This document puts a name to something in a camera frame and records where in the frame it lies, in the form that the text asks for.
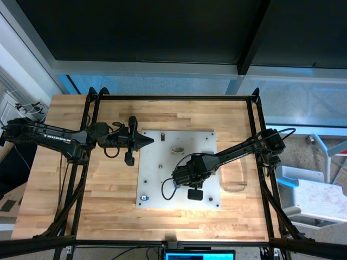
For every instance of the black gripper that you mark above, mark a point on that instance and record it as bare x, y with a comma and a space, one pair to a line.
195, 195
132, 135

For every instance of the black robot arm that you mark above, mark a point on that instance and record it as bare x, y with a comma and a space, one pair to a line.
54, 136
238, 151

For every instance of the white task board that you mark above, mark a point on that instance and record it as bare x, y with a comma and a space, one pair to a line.
151, 151

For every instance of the small black connector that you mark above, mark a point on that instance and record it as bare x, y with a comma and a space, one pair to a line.
162, 136

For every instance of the beige connector housing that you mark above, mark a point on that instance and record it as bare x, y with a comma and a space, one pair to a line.
177, 150

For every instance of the clear plastic tub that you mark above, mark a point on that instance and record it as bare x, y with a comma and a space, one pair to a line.
236, 187

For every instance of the grey metal peg block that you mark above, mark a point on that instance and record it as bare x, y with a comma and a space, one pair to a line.
207, 152

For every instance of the laptop screen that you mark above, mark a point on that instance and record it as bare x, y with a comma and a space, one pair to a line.
198, 256

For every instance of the white metal step stool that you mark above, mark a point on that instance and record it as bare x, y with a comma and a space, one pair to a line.
320, 197

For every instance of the brown cardboard box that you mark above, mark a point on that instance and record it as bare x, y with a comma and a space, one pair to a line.
11, 200

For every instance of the grey camera mount block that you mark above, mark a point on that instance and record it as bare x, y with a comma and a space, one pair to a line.
171, 240

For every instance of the black aluminium frame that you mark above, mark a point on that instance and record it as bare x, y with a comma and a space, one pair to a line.
173, 98

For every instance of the blue connector mount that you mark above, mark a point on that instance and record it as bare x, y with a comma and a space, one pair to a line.
140, 198

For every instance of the silver corner bracket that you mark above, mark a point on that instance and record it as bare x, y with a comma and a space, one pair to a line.
276, 252
69, 249

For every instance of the black wall pillar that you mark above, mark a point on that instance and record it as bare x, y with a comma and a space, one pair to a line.
252, 40

